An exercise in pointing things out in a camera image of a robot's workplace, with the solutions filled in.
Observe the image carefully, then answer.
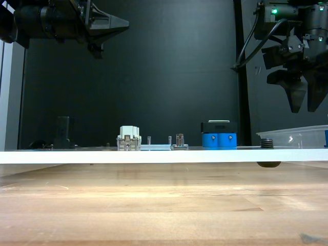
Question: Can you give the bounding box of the clear plastic tub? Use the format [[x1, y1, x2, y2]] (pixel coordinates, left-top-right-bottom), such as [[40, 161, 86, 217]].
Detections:
[[256, 125, 328, 150]]

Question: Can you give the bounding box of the black room column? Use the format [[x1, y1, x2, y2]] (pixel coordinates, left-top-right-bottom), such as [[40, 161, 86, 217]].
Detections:
[[232, 0, 253, 147]]

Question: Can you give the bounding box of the blue connector with black top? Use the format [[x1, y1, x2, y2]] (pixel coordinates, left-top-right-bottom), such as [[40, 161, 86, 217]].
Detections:
[[200, 119, 238, 150]]

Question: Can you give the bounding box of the black clamp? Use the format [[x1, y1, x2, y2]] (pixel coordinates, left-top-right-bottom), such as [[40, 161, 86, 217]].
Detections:
[[52, 115, 77, 150]]

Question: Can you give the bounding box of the beige connector housing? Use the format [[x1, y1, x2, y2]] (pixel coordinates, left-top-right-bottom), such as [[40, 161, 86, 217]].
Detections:
[[115, 125, 142, 151]]

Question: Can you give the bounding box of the clear acrylic block with pegs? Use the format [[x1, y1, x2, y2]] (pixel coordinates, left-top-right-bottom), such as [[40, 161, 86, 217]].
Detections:
[[140, 136, 172, 151]]

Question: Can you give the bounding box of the small silver connector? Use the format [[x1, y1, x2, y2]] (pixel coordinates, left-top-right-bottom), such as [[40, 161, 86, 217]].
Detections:
[[171, 133, 190, 151]]

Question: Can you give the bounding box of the white plastic board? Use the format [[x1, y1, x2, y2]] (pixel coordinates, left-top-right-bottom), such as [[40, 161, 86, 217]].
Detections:
[[0, 145, 328, 165]]

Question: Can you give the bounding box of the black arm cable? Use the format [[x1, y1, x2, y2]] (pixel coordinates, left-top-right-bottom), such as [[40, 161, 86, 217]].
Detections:
[[230, 18, 289, 70]]

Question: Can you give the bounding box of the grey window frame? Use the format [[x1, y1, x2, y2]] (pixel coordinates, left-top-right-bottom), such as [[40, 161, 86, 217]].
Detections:
[[0, 38, 26, 151]]

